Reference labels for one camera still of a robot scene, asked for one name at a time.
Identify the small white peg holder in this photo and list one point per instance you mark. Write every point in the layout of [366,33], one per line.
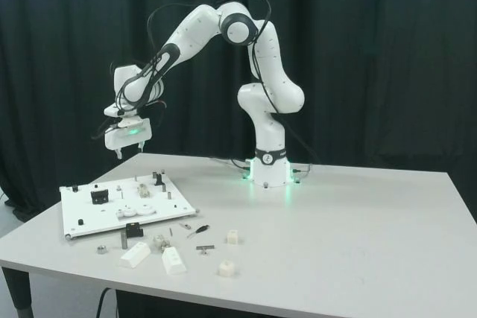
[232,237]
[226,269]

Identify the white small gear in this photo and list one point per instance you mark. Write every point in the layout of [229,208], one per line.
[120,213]

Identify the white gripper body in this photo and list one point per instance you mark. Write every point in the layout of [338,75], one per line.
[126,137]

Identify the white medium gear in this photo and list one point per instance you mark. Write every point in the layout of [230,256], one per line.
[129,211]

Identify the black curtain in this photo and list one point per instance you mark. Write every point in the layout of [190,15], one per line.
[372,53]

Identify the black table leg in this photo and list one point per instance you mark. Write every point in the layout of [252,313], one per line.
[16,292]

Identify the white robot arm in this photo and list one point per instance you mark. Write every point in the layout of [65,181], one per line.
[268,109]

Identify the white task board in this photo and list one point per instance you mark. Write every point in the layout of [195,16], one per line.
[108,221]

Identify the long white holder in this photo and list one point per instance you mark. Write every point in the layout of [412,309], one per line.
[173,260]
[135,255]

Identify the white large gear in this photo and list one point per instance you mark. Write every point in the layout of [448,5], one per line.
[145,210]

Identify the metal bolt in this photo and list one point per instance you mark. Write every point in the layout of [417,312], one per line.
[206,247]

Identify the metal connector socket housing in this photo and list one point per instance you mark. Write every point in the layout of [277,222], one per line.
[161,241]

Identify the clear Ethernet plug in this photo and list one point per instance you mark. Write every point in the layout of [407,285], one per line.
[185,226]

